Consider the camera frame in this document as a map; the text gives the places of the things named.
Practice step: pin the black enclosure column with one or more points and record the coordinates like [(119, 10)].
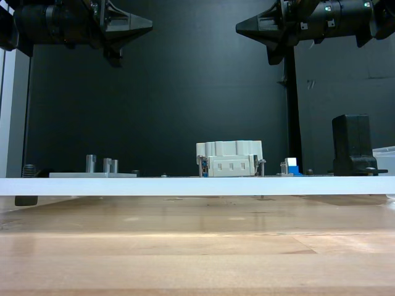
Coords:
[(293, 123)]

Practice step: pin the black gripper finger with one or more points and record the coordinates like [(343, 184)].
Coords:
[(135, 24), (256, 26), (271, 40), (123, 38)]

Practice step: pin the grey metal base plate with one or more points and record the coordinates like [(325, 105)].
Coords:
[(92, 175)]

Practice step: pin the black USB socket mount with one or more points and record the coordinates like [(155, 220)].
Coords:
[(350, 138)]

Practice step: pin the blue and white connector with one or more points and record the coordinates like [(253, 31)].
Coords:
[(293, 170)]

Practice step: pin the grey aluminium enclosure post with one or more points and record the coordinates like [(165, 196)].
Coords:
[(15, 123)]

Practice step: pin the clear plastic tub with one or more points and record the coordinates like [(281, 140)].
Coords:
[(385, 157)]

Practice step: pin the silver slotted metal post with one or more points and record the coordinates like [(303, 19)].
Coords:
[(91, 163), (111, 166)]

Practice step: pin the white task board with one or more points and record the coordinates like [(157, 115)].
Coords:
[(197, 186)]

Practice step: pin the beige connector housing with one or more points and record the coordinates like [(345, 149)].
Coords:
[(230, 154)]

